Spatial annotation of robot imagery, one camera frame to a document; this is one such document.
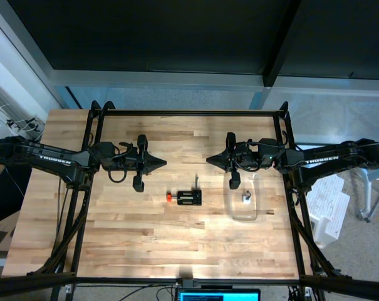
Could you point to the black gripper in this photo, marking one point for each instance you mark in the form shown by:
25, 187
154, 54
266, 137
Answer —
247, 156
126, 162

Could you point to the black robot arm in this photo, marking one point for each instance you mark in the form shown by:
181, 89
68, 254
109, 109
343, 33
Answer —
327, 161
51, 156

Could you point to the white foam block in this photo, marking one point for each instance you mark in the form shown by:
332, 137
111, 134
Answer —
245, 200

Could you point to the black vise orange knob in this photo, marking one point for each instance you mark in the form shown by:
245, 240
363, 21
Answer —
189, 197

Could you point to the clear plastic tub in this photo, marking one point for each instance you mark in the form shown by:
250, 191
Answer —
244, 217

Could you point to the white styrofoam block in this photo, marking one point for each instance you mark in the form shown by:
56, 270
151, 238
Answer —
327, 213

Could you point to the laptop screen blue edge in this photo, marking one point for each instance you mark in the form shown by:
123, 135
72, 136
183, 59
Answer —
217, 296

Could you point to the grey metal stand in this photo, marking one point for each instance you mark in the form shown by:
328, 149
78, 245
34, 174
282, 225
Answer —
367, 191

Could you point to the dark storage case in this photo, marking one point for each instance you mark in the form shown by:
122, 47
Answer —
4, 200

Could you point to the black metal table frame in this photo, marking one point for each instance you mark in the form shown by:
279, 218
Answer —
176, 112

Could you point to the black camera mount box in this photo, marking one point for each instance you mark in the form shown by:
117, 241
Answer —
187, 282

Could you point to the white corner bracket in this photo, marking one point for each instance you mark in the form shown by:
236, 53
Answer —
68, 288
308, 291

